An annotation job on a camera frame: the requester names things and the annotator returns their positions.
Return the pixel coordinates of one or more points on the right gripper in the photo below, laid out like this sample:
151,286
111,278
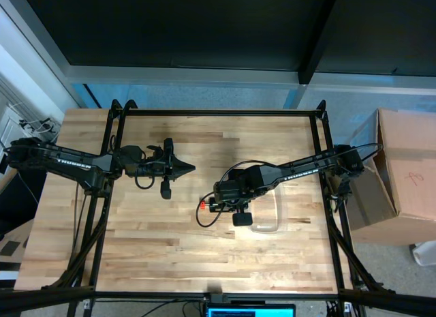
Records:
226,191

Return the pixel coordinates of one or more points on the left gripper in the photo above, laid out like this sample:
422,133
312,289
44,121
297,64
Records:
169,153

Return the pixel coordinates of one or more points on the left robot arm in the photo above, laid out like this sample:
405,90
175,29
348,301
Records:
71,163

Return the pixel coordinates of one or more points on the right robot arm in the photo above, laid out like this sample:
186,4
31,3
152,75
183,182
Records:
299,169

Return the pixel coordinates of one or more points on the clear plastic container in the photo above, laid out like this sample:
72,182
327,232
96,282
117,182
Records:
269,229

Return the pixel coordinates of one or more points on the black clamp with red knob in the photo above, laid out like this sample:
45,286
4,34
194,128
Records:
203,205

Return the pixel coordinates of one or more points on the blue screen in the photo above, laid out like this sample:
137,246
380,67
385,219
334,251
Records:
250,311

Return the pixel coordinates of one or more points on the cardboard box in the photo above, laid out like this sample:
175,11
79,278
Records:
405,180

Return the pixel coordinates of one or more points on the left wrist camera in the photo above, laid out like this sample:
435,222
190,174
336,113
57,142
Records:
166,191

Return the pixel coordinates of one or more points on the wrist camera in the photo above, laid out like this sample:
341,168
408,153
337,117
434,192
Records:
166,191
242,219

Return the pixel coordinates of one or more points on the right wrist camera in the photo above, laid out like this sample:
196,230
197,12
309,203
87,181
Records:
242,219

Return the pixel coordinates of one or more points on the black frame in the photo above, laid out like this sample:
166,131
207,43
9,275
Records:
218,112

